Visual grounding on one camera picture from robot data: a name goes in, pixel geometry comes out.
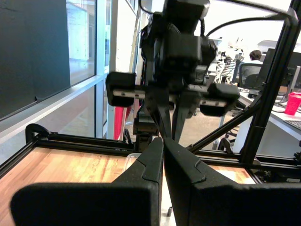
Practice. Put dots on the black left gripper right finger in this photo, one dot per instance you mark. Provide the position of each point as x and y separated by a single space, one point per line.
235 204

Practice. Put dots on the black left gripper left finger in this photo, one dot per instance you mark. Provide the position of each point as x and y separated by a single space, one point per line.
94 202

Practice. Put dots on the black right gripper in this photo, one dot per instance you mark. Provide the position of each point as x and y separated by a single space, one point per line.
121 81

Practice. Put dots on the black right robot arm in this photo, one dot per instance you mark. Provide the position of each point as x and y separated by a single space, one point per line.
183 14

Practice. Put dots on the white taskboard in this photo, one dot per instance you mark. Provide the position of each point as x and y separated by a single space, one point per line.
165 200

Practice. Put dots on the clear plastic tub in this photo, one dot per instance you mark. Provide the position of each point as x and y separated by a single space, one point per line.
130 162

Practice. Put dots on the red partition panel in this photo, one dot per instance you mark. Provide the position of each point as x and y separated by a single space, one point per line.
118 124

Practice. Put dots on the white office desk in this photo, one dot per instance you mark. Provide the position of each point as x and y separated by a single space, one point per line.
282 146

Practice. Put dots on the black mesh office chair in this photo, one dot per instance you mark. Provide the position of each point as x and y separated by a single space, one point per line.
250 75

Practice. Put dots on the person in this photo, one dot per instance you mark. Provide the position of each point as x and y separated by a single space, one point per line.
255 56

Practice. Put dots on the black keyboard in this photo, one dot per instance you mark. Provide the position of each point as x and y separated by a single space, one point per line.
294 124

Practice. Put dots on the red plastic container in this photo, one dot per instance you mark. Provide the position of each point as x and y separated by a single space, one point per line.
292 104

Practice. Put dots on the black computer monitor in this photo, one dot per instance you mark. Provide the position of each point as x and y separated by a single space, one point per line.
290 76

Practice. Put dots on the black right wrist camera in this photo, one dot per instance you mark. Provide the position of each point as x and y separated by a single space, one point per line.
183 51

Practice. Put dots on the small dark grey post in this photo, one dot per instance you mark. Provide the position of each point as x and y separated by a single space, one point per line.
169 211

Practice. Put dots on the black aluminium frame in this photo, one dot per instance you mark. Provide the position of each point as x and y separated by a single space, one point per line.
269 94

